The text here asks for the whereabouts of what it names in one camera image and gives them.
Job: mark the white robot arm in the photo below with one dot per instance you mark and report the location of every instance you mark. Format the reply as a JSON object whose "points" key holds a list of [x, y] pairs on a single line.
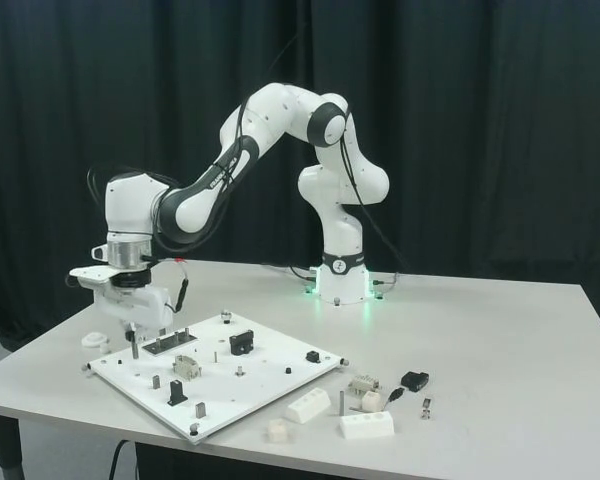
{"points": [[275, 115]]}

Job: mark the metal round peg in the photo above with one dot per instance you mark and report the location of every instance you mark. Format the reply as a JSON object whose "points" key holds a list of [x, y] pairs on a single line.
{"points": [[340, 403], [134, 350]]}

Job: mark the white task board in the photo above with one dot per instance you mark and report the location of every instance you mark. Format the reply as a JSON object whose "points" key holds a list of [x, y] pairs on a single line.
{"points": [[220, 385]]}

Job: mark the white flat mounting plate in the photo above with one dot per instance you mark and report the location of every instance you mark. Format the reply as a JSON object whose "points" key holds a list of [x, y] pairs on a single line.
{"points": [[100, 273]]}

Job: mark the black curtain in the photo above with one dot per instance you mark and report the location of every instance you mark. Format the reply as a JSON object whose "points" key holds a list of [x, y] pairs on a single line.
{"points": [[480, 125]]}

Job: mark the long white peg holder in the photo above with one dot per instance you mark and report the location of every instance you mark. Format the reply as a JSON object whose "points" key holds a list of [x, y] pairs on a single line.
{"points": [[307, 405], [367, 426]]}

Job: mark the white large gear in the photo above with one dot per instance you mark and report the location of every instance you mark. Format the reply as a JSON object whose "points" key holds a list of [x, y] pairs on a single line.
{"points": [[92, 340]]}

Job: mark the beige D-SUB plug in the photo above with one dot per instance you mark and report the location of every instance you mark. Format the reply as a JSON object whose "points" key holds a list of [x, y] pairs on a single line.
{"points": [[362, 386]]}

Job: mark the black USB plug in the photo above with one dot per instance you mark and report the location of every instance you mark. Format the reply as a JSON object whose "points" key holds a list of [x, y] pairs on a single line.
{"points": [[395, 395]]}

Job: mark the metal BNC plug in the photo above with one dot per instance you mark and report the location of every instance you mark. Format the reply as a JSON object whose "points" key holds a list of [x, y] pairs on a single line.
{"points": [[426, 409]]}

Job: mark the small white plug holder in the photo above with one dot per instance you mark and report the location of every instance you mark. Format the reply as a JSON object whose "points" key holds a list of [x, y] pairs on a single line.
{"points": [[279, 431], [372, 401]]}

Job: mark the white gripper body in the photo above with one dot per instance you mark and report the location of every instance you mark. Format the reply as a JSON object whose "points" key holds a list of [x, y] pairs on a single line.
{"points": [[140, 302]]}

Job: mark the black Ethernet plug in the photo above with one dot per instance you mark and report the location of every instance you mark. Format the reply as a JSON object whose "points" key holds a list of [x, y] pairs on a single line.
{"points": [[415, 380]]}

